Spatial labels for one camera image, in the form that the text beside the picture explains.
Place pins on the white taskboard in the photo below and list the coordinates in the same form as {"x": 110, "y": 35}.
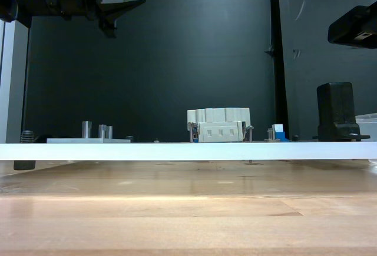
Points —
{"x": 176, "y": 151}

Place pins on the grey metal plate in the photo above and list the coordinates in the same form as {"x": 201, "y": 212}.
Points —
{"x": 73, "y": 140}

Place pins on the short silver metal peg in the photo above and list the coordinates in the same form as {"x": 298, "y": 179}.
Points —
{"x": 102, "y": 132}
{"x": 109, "y": 132}

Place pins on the tall silver metal peg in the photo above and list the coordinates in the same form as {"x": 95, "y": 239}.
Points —
{"x": 87, "y": 129}

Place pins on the black window post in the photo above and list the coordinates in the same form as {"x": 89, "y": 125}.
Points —
{"x": 278, "y": 61}

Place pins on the black plug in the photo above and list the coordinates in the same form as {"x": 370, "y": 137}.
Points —
{"x": 335, "y": 111}

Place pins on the silver connector screw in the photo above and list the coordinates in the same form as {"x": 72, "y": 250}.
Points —
{"x": 249, "y": 134}

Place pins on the black threaded screw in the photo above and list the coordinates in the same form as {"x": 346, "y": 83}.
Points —
{"x": 27, "y": 136}

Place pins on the black board foot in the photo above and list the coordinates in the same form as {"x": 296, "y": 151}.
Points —
{"x": 23, "y": 165}

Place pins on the beige connector housing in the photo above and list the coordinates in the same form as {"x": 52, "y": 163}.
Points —
{"x": 218, "y": 120}

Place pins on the grey metal window frame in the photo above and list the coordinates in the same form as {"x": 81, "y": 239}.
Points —
{"x": 11, "y": 91}

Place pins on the small silver clamp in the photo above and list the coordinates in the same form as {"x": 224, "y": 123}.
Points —
{"x": 269, "y": 134}

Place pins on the clear plastic tub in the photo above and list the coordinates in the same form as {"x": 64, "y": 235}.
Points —
{"x": 368, "y": 126}

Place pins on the blue white connector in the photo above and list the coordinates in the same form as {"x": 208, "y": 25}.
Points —
{"x": 279, "y": 135}

